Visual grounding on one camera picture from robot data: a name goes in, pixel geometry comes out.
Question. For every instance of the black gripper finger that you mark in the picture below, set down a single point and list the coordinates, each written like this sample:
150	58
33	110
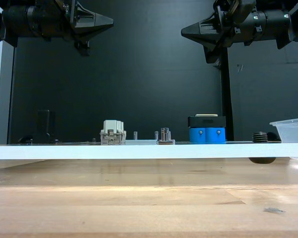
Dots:
103	20
200	38
193	29
95	31

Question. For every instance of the black room column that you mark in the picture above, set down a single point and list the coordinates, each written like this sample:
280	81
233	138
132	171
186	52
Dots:
226	99

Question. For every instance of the blue and black connector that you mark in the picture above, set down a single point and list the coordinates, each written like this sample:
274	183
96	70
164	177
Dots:
206	135

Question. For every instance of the small black clamp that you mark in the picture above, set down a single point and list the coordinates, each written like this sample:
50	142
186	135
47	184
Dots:
43	124

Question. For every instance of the grey rectangular connector housing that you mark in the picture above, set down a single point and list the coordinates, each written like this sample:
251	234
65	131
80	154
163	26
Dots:
113	129

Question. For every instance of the silver aluminium bar block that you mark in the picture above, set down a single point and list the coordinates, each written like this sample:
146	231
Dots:
141	142

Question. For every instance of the white plastic board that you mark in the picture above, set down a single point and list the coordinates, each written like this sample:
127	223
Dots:
139	151

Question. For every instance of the clear plastic tub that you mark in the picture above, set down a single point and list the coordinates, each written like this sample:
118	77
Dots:
295	134

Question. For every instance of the black domed bolt head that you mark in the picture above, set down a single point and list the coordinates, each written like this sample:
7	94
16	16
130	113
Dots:
262	161

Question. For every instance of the small steel screw post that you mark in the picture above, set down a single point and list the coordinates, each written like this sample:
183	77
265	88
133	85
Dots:
135	136
156	136

